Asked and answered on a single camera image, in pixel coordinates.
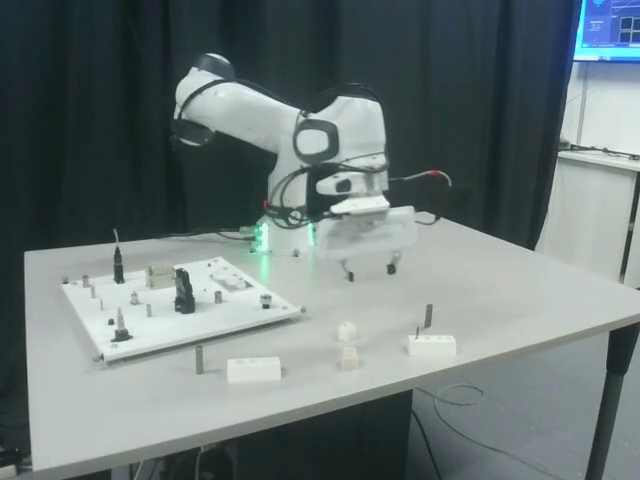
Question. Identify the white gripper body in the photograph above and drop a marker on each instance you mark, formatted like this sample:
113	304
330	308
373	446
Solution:
370	235

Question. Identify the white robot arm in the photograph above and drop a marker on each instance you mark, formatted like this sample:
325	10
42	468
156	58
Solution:
240	115

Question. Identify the thick metal square peg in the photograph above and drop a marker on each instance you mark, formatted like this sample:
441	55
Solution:
428	315

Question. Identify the white peg holder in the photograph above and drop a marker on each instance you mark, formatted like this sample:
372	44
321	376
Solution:
254	370
431	346

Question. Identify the dark metal peg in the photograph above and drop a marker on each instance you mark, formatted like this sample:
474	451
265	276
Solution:
218	296

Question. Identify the tall metal round peg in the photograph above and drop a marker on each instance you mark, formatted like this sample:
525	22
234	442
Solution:
200	360

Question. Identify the thick metal round peg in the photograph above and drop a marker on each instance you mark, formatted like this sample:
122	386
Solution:
86	280

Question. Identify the flat white mounting plate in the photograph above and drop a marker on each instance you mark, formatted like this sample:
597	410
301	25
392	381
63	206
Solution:
360	205

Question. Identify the small white plug holder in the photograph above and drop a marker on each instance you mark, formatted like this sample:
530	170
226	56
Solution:
348	331
350	359

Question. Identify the thin black rod red tag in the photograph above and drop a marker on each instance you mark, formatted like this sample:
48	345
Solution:
425	175

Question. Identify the black box under table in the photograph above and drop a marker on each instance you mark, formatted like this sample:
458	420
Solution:
325	440

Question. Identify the black curtain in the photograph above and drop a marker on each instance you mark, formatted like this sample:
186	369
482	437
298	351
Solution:
475	100

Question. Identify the white task board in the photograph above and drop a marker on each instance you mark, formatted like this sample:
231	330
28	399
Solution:
160	330

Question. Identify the white cabinet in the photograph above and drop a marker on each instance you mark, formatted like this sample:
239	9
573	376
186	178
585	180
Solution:
590	215

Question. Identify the black waterproof plug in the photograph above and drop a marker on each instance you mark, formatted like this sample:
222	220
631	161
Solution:
119	267

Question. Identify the metal BNC plug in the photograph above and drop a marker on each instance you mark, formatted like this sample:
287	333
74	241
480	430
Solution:
121	320

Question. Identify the black table leg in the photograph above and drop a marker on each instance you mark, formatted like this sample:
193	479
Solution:
612	390

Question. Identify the blue screen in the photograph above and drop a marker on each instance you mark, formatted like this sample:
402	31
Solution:
607	30

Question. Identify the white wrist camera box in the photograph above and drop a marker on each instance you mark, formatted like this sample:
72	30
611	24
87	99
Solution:
340	185

